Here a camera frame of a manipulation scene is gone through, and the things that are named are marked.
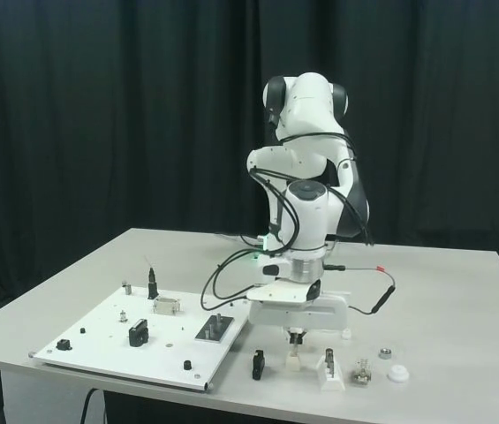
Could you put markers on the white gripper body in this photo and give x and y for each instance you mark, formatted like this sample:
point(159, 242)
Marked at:
point(302, 315)

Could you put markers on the metal square peg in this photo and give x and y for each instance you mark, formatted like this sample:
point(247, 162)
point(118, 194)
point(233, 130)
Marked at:
point(128, 290)

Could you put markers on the flat white mount plate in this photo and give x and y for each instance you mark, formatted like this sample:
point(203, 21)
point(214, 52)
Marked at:
point(275, 293)

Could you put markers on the black curtain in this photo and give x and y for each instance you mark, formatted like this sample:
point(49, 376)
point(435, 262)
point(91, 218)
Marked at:
point(99, 110)

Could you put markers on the black USB plug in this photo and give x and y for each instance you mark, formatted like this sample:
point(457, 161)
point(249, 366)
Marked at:
point(150, 278)

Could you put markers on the black D-SUB plug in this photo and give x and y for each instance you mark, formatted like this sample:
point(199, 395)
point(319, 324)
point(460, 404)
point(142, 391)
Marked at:
point(258, 364)

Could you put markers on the metal round peg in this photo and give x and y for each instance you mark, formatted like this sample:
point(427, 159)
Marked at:
point(329, 360)

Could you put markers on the white task board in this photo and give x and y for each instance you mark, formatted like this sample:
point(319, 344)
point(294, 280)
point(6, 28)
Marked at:
point(99, 335)

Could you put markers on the white medium gear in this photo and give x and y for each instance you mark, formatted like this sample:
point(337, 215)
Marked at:
point(398, 374)

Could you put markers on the white small gear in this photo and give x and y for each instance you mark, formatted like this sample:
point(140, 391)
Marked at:
point(345, 334)

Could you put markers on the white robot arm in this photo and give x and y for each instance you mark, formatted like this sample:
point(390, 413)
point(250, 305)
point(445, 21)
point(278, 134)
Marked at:
point(306, 101)

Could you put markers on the small metal connector part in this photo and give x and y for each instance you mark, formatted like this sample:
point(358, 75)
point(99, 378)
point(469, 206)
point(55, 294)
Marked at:
point(361, 372)

